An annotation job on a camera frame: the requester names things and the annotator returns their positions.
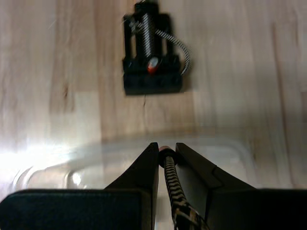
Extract black clamp with red knob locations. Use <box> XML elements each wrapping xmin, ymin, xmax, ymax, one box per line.
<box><xmin>121</xmin><ymin>0</ymin><xmax>184</xmax><ymax>96</ymax></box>

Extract clear plastic tub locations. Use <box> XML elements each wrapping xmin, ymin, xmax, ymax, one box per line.
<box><xmin>13</xmin><ymin>140</ymin><xmax>260</xmax><ymax>230</ymax></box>

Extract red RCA connector braided cable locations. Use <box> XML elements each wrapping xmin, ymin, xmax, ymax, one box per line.
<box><xmin>158</xmin><ymin>145</ymin><xmax>210</xmax><ymax>230</ymax></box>

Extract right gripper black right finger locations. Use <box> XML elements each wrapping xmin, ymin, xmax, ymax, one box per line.
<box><xmin>176</xmin><ymin>142</ymin><xmax>307</xmax><ymax>230</ymax></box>

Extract red RCA socket with cable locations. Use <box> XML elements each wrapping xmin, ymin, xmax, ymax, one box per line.
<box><xmin>146</xmin><ymin>28</ymin><xmax>192</xmax><ymax>76</ymax></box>

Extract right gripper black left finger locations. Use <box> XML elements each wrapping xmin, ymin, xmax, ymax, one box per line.
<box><xmin>0</xmin><ymin>142</ymin><xmax>160</xmax><ymax>230</ymax></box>

